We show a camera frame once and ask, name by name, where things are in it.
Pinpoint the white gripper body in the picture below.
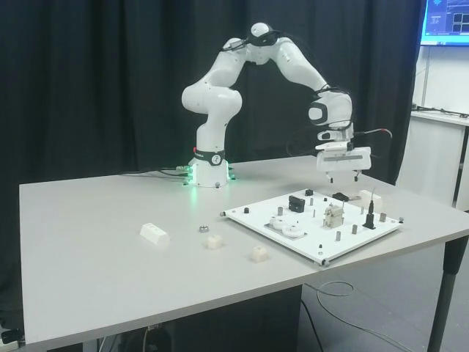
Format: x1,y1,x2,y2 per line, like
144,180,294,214
315,145,373,175

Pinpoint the long white holder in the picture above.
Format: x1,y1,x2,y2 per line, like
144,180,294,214
358,189,385,210
139,222,171,243

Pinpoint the white large gear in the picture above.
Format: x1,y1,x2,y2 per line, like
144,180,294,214
281,225,305,239

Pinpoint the white task board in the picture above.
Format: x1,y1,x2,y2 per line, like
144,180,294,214
219,188,406,267

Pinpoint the dark table leg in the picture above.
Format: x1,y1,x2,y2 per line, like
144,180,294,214
426,234,466,352

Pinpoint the blue screen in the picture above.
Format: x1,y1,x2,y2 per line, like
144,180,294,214
420,0,469,47

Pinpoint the black curtain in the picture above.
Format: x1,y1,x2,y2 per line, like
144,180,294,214
0,0,428,331

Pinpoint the grey floor cable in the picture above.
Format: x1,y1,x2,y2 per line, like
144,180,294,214
317,280,440,344

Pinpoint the black base cable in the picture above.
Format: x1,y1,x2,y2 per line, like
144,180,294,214
120,166,191,179

